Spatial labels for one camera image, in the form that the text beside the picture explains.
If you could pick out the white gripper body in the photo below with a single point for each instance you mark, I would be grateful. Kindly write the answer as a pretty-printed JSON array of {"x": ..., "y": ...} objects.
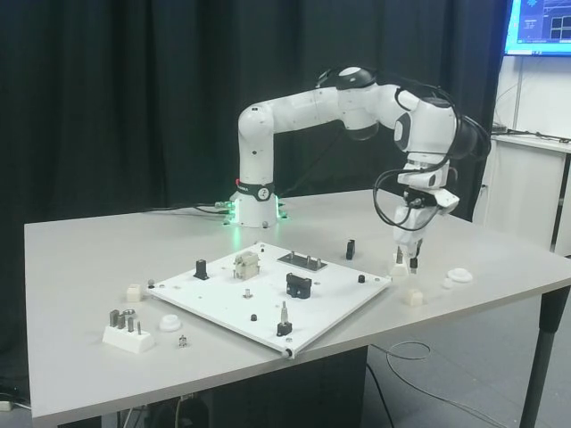
[{"x": 412, "y": 223}]

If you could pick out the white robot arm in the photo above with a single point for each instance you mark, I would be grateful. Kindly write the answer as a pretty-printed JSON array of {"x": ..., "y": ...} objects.
[{"x": 254, "y": 165}]

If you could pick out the white plug holder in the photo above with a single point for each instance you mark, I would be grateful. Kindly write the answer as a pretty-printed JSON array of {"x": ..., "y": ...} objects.
[{"x": 399, "y": 270}]

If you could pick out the flat white mounting plate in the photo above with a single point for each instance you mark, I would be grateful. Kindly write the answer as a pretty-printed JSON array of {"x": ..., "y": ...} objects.
[{"x": 446, "y": 199}]

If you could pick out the white small gear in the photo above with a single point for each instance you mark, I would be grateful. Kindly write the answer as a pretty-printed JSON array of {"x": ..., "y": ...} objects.
[{"x": 447, "y": 282}]

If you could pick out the small white cube holder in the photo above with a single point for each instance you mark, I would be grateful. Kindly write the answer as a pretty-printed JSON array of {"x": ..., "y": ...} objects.
[
  {"x": 134, "y": 293},
  {"x": 414, "y": 298}
]

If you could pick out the black plug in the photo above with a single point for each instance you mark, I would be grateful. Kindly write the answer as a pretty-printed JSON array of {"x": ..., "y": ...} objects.
[{"x": 350, "y": 249}]

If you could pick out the white large gear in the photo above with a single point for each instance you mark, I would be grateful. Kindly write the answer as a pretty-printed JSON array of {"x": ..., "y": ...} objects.
[{"x": 459, "y": 275}]

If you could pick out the white cabinet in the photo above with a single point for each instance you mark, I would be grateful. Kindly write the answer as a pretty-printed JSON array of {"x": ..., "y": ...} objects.
[{"x": 522, "y": 191}]

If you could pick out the metal bolt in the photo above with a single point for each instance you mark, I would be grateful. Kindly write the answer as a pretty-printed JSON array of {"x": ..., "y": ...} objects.
[{"x": 284, "y": 313}]

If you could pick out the dark grey table leg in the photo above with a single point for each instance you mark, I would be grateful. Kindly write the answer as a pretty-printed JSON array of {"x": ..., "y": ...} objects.
[{"x": 546, "y": 356}]

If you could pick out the white task board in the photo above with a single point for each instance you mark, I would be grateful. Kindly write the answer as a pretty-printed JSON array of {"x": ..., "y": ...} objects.
[{"x": 214, "y": 296}]

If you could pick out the blue screen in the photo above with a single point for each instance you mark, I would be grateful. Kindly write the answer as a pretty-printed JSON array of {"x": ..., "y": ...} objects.
[{"x": 537, "y": 27}]

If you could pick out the white medium gear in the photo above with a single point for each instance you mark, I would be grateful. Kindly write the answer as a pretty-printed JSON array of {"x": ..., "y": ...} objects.
[{"x": 169, "y": 323}]

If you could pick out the metal square peg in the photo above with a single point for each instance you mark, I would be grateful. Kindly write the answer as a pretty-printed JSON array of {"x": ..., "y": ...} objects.
[
  {"x": 121, "y": 319},
  {"x": 113, "y": 319}
]

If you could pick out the white peg holder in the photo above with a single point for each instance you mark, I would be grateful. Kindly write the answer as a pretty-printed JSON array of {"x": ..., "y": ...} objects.
[{"x": 127, "y": 342}]

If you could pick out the black curtains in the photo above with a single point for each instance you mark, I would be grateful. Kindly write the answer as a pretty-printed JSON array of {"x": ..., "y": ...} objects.
[{"x": 89, "y": 89}]

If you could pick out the white power strip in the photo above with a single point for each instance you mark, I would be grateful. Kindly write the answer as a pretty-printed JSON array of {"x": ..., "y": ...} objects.
[{"x": 4, "y": 405}]

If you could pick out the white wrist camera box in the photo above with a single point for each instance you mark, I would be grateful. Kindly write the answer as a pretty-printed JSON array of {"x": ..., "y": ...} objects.
[{"x": 424, "y": 177}]

